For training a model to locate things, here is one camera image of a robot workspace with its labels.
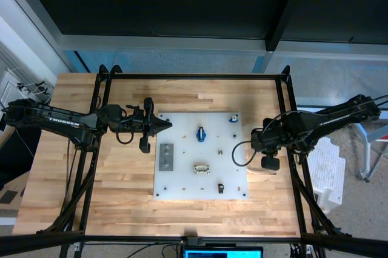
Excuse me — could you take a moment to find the white foam packaging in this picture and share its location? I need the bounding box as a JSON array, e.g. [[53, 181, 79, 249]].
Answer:
[[304, 136, 347, 214]]

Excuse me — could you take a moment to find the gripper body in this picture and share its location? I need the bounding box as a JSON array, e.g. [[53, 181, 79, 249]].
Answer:
[[135, 98, 156, 154], [260, 148, 281, 171]]

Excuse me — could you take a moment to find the white taskboard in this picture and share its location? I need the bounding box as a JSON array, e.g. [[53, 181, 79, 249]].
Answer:
[[153, 111, 250, 201]]

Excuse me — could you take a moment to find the black aluminium frame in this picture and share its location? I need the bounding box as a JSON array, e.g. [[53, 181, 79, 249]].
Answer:
[[0, 64, 388, 258]]

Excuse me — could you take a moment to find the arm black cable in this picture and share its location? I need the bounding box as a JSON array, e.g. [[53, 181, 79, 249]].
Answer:
[[116, 130, 135, 145], [232, 140, 258, 167]]

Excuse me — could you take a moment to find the brown cardboard box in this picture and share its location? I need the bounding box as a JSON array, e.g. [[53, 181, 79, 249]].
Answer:
[[0, 170, 31, 210]]

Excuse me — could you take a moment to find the beige connector housing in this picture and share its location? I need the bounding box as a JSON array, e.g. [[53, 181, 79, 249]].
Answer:
[[193, 164, 211, 176]]

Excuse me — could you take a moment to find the grey metal bar plate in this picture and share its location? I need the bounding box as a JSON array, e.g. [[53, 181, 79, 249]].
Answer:
[[158, 142, 175, 172]]

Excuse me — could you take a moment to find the grey metal chair frame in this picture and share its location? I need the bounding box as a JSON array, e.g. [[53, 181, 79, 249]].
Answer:
[[348, 118, 388, 184]]

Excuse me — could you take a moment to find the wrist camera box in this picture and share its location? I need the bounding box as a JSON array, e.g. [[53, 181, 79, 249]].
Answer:
[[250, 128, 264, 153]]

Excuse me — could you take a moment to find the black vertical post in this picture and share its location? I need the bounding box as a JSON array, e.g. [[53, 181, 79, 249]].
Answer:
[[265, 0, 303, 52]]

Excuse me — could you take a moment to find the black table-level camera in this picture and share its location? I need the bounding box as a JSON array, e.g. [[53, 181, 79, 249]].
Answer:
[[185, 230, 199, 246]]

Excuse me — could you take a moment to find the black and white cable bundle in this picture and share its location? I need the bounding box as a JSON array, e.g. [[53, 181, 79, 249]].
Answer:
[[16, 81, 51, 95]]

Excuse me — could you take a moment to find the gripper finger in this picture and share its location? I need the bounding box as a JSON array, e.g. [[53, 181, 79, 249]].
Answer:
[[151, 114, 173, 125], [151, 124, 173, 136]]

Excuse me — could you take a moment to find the screen with blue display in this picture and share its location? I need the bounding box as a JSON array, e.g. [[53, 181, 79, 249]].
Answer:
[[181, 245, 264, 258]]

